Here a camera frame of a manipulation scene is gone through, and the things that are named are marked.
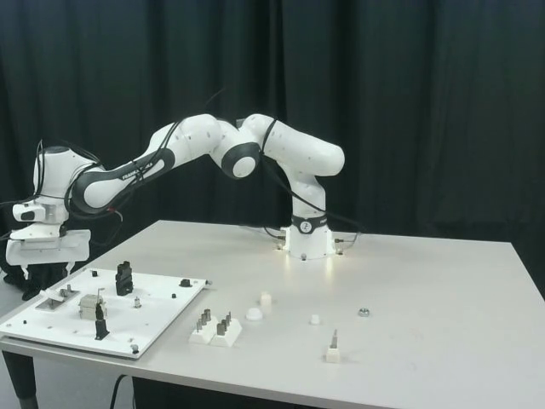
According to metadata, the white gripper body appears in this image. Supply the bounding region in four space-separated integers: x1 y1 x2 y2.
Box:
5 228 92 265

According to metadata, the black table leg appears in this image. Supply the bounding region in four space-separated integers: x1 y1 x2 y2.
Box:
1 349 38 409

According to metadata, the white round peg holder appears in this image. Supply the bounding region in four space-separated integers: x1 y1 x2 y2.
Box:
188 320 221 344

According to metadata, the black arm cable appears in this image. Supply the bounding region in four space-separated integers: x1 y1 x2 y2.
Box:
36 87 284 214

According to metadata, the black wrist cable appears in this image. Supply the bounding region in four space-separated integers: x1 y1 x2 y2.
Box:
0 197 40 210

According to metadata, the grey waterproof plug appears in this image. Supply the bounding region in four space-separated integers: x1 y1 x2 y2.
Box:
77 293 107 319

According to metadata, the white task board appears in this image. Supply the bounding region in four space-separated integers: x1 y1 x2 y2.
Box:
0 267 213 358

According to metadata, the white square peg holder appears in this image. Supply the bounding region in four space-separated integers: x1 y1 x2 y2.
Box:
209 320 244 349

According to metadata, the black curtain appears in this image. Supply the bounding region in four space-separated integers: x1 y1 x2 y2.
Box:
0 0 545 302

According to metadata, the black D-SUB plug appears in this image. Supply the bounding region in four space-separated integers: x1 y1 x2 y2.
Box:
114 260 135 297

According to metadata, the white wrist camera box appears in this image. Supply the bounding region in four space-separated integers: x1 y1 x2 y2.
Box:
11 203 46 224

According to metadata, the black USB plug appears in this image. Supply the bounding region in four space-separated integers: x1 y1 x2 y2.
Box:
93 288 109 343

